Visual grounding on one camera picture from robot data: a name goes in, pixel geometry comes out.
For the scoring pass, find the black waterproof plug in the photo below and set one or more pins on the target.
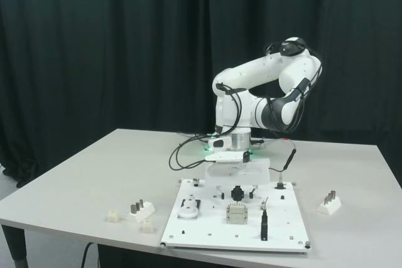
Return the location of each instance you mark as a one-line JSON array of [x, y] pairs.
[[237, 194]]

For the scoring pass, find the large metal round peg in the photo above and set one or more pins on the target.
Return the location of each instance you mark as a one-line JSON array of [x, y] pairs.
[[333, 196]]

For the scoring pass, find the medium metal square peg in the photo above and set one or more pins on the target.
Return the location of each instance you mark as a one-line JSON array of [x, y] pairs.
[[138, 206]]

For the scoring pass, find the white round peg holder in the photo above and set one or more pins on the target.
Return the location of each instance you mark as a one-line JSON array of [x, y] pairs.
[[329, 209]]

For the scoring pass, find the black curtain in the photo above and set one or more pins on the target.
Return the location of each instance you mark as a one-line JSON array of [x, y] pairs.
[[125, 45]]

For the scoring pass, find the small metal round peg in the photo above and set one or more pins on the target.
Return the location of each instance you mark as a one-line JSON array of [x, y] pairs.
[[326, 201]]

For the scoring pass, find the cream square holder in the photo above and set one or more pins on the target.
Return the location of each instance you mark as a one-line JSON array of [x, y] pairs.
[[147, 226], [114, 216]]

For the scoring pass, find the white large gear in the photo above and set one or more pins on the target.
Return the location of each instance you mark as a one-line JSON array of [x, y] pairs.
[[188, 211]]

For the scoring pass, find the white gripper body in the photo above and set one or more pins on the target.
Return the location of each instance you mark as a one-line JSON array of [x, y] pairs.
[[235, 174]]

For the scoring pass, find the small metal square peg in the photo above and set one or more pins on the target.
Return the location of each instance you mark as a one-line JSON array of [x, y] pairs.
[[142, 202]]

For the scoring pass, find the black USB plug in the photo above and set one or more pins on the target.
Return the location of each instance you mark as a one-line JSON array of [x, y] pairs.
[[264, 227]]

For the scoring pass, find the dark grey table leg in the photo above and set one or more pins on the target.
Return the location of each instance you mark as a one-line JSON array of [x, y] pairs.
[[15, 246]]

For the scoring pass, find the white square peg holder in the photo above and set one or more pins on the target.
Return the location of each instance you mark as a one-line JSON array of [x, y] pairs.
[[143, 214]]

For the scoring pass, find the metal BNC plug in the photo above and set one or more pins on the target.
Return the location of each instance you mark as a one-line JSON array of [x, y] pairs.
[[197, 182]]

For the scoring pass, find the large metal square peg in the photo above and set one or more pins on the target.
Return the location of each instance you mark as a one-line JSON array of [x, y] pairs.
[[133, 209]]

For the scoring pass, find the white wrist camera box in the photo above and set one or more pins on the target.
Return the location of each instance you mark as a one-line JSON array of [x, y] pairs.
[[218, 143]]

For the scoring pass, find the white task board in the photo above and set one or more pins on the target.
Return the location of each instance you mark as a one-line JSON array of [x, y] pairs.
[[216, 233]]

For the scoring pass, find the medium metal round peg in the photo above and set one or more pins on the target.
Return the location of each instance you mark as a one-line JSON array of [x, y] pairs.
[[329, 198]]

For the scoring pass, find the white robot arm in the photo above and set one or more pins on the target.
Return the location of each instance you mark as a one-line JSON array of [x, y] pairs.
[[248, 71]]

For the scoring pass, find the white medium gear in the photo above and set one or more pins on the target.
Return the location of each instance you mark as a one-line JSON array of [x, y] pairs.
[[189, 201]]

